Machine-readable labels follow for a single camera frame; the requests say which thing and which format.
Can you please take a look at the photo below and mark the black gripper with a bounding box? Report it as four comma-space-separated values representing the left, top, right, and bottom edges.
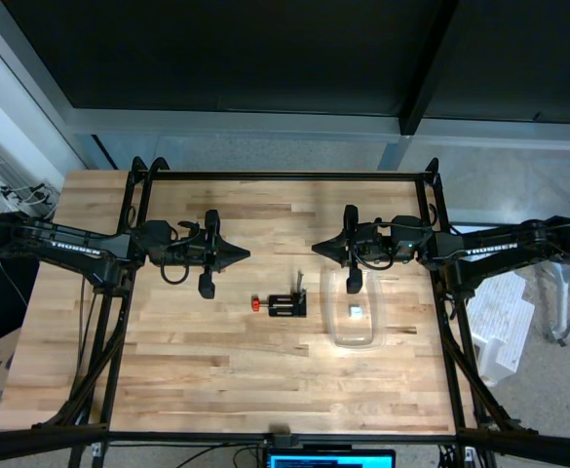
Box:
194, 209, 252, 299
312, 204, 371, 295

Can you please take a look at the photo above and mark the clear plastic container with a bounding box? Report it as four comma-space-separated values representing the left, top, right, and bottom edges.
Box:
319, 269, 388, 351

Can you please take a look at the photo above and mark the black vise with orange knob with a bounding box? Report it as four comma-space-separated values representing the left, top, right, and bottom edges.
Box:
250, 293, 310, 319

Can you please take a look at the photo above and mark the white foam block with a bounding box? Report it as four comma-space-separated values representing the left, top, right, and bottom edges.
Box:
465, 271, 535, 389

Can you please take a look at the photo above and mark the laptop screen with blue edge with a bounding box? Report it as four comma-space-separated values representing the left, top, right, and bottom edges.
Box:
263, 448, 397, 468

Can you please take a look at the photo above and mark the grey metal stand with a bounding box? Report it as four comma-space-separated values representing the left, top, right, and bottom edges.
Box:
543, 262, 570, 348

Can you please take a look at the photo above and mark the black metal frame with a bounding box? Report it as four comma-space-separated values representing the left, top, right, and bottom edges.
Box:
0, 155, 570, 468

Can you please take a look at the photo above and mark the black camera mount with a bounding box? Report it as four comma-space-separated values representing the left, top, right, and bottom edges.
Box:
269, 422, 299, 448

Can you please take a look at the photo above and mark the white and black cable bundle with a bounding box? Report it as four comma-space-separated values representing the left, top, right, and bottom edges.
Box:
0, 181, 56, 207

